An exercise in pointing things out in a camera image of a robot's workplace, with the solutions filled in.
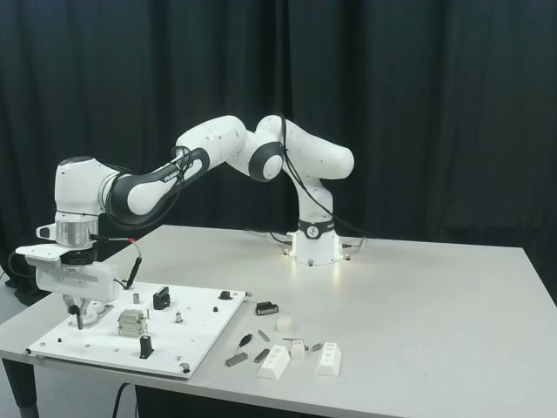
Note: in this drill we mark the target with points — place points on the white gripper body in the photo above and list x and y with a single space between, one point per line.
78 281

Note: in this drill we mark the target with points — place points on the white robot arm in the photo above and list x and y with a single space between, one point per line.
217 139

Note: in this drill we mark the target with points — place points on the large metal square peg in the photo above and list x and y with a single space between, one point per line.
237 359

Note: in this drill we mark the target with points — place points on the medium metal square peg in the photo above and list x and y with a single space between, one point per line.
261 355

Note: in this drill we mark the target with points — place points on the white four-hole peg holder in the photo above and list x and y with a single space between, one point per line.
273 362

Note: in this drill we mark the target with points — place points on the small metal peg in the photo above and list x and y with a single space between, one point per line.
316 347

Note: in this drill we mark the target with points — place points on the white wedge peg holder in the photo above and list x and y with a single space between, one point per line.
329 359

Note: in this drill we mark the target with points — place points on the white task board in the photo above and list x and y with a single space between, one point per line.
130 344

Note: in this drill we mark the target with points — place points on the black USB plug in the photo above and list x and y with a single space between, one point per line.
246 340

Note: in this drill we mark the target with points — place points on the black D-SUB plug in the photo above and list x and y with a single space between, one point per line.
267 308

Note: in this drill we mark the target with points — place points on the small white plug holder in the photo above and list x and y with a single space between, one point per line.
298 349

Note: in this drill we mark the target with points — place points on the black curtain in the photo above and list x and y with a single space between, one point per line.
130 65

